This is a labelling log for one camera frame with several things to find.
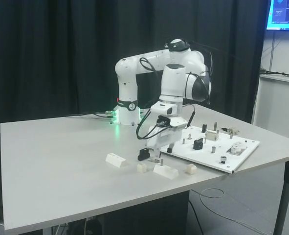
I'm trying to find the long white peg holder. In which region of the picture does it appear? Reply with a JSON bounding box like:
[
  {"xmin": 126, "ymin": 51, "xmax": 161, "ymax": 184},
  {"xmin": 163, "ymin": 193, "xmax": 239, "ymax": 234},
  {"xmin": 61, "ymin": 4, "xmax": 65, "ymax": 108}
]
[
  {"xmin": 153, "ymin": 164, "xmax": 179, "ymax": 180},
  {"xmin": 105, "ymin": 152, "xmax": 129, "ymax": 169}
]

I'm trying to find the black curtain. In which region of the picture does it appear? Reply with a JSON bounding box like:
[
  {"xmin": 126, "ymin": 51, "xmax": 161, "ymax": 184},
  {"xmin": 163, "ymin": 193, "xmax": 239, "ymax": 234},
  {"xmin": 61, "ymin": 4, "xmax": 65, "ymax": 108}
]
[{"xmin": 0, "ymin": 0, "xmax": 266, "ymax": 222}]

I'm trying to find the black D-SUB plug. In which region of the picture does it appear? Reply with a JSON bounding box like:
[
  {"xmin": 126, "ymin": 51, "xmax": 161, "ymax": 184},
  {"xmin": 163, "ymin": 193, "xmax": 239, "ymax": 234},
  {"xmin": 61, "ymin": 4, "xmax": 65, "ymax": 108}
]
[{"xmin": 137, "ymin": 147, "xmax": 151, "ymax": 162}]

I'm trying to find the white task board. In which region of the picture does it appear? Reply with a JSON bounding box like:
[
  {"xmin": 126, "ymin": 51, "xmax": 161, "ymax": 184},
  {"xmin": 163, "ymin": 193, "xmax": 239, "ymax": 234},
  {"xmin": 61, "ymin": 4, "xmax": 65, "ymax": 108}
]
[{"xmin": 160, "ymin": 125, "xmax": 260, "ymax": 175}]

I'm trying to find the black table leg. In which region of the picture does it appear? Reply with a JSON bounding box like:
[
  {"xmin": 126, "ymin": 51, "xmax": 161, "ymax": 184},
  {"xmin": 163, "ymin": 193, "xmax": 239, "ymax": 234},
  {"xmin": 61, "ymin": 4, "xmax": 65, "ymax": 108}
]
[{"xmin": 273, "ymin": 162, "xmax": 289, "ymax": 235}]

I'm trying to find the blue screen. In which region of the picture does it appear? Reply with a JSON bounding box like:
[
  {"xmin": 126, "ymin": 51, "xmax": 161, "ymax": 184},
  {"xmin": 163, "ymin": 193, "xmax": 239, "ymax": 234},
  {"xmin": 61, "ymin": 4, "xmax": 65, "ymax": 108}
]
[{"xmin": 266, "ymin": 0, "xmax": 289, "ymax": 31}]

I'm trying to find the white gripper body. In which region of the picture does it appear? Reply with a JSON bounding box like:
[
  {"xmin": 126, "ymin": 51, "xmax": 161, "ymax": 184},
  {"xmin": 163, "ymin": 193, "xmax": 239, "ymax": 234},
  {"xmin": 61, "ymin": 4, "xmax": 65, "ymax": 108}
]
[{"xmin": 146, "ymin": 125, "xmax": 183, "ymax": 150}]

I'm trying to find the white cabinet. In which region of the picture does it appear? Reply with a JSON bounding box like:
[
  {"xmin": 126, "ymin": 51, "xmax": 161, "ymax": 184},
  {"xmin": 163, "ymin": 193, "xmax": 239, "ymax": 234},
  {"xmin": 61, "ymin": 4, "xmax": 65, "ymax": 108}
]
[{"xmin": 252, "ymin": 72, "xmax": 289, "ymax": 141}]

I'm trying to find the black base cable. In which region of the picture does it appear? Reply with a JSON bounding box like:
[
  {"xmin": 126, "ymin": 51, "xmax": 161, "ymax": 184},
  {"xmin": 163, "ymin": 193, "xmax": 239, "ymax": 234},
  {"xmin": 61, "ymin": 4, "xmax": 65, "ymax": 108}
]
[{"xmin": 67, "ymin": 111, "xmax": 118, "ymax": 121}]

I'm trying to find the grey floor cable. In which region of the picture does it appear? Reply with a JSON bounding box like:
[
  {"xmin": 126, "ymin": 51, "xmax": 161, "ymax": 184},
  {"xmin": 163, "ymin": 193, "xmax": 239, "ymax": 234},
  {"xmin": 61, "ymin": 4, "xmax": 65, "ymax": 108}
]
[{"xmin": 199, "ymin": 188, "xmax": 276, "ymax": 235}]

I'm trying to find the white sensor box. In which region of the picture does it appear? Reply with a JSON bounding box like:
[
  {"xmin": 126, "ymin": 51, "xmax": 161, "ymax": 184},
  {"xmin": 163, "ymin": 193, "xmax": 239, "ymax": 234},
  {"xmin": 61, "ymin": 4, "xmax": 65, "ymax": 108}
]
[{"xmin": 151, "ymin": 102, "xmax": 178, "ymax": 116}]

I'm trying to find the black camera cable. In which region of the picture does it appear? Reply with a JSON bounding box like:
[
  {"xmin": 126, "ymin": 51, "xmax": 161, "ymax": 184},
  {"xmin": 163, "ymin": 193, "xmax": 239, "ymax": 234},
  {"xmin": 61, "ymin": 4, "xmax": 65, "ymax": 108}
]
[{"xmin": 134, "ymin": 107, "xmax": 160, "ymax": 141}]

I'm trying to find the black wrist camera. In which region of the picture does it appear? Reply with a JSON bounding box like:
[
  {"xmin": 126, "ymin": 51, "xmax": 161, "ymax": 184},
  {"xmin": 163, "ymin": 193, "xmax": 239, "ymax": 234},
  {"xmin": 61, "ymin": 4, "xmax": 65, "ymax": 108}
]
[{"xmin": 156, "ymin": 115, "xmax": 172, "ymax": 128}]

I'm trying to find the large black connector block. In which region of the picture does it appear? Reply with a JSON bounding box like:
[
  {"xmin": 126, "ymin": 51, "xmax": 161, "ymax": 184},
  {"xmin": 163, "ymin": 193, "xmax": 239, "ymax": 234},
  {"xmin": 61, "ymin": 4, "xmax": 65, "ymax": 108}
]
[{"xmin": 193, "ymin": 138, "xmax": 204, "ymax": 151}]

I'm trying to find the metal plug with cable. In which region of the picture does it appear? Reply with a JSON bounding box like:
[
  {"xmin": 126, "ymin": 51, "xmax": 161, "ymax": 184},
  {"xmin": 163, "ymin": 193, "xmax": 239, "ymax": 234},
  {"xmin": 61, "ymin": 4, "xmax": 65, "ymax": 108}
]
[{"xmin": 221, "ymin": 126, "xmax": 241, "ymax": 136}]

